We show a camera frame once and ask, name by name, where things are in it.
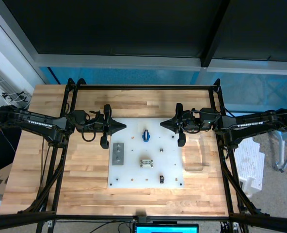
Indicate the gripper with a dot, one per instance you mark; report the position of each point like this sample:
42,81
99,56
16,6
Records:
179,108
104,125

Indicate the grey HAN10E connector insert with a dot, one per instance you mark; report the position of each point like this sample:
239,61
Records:
146,162

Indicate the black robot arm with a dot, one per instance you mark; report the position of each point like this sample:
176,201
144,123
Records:
250,125
36,122

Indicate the small black connector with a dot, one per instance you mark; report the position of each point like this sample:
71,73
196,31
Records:
162,179

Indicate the blue plug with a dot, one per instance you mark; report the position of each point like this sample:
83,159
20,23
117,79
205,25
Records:
146,135

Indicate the grey metal plate with pegs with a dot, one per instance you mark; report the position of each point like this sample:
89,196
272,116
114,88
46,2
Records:
118,154

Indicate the white task board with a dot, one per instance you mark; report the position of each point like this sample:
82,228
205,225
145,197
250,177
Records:
133,170

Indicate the clear plastic tub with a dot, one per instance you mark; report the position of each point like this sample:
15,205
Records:
194,168

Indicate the white foam block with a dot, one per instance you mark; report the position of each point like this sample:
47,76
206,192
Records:
251,165

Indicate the blue laptop screen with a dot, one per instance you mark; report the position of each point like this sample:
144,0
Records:
166,229

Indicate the silver metal stand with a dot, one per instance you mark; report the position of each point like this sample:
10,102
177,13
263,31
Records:
282,150

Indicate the black aluminium frame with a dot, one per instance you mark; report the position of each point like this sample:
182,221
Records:
143,87

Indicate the small black camera box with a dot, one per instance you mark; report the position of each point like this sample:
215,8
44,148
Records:
142,218

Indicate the black vertical post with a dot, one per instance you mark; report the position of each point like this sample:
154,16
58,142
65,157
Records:
213,36

